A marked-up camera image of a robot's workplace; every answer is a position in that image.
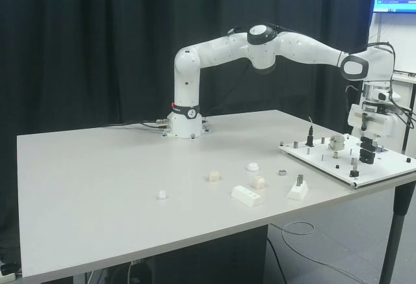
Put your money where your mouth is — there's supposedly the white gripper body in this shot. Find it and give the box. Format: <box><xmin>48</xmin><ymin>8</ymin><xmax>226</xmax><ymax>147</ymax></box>
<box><xmin>346</xmin><ymin>103</ymin><xmax>396</xmax><ymax>138</ymax></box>

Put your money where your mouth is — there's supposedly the grey waterproof plug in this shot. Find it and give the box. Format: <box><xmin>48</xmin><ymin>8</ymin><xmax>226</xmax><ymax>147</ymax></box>
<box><xmin>328</xmin><ymin>135</ymin><xmax>345</xmax><ymax>151</ymax></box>

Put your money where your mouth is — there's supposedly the metal shaft with black base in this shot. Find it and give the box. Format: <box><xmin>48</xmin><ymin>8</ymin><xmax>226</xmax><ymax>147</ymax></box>
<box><xmin>348</xmin><ymin>156</ymin><xmax>361</xmax><ymax>179</ymax></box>

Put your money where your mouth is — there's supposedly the white task board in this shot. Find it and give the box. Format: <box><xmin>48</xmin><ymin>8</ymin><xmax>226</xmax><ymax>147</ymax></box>
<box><xmin>279</xmin><ymin>133</ymin><xmax>416</xmax><ymax>189</ymax></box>

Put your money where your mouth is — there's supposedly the white peg holder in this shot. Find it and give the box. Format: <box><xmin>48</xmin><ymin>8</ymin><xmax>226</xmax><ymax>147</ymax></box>
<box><xmin>286</xmin><ymin>181</ymin><xmax>309</xmax><ymax>202</ymax></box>

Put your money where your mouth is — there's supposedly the black table leg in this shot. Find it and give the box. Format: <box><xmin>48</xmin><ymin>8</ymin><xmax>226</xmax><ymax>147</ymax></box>
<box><xmin>379</xmin><ymin>183</ymin><xmax>411</xmax><ymax>284</ymax></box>

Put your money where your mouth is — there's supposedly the white slotted holder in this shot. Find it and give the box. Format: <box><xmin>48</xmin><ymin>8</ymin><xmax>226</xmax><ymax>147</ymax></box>
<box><xmin>230</xmin><ymin>185</ymin><xmax>265</xmax><ymax>207</ymax></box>

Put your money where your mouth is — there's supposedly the black cabinet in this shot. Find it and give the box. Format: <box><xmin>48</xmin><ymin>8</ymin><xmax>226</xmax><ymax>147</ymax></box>
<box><xmin>155</xmin><ymin>227</ymin><xmax>270</xmax><ymax>284</ymax></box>

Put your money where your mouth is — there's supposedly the black curtain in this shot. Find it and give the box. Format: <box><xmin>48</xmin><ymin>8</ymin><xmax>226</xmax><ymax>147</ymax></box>
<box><xmin>0</xmin><ymin>0</ymin><xmax>374</xmax><ymax>267</ymax></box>

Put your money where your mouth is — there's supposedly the silver wrist ring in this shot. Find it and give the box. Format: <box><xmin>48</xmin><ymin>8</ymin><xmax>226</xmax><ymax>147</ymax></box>
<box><xmin>363</xmin><ymin>83</ymin><xmax>390</xmax><ymax>102</ymax></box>

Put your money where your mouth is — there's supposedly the black plug with short cable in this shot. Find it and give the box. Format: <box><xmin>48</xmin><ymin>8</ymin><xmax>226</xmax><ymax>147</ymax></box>
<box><xmin>305</xmin><ymin>116</ymin><xmax>315</xmax><ymax>148</ymax></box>

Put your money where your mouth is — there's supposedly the grey floor cable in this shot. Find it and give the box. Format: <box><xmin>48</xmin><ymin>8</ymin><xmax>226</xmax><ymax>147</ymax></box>
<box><xmin>269</xmin><ymin>220</ymin><xmax>384</xmax><ymax>284</ymax></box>

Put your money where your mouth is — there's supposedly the black base cable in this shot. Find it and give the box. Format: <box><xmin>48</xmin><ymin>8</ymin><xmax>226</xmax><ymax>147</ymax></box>
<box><xmin>103</xmin><ymin>118</ymin><xmax>172</xmax><ymax>135</ymax></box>

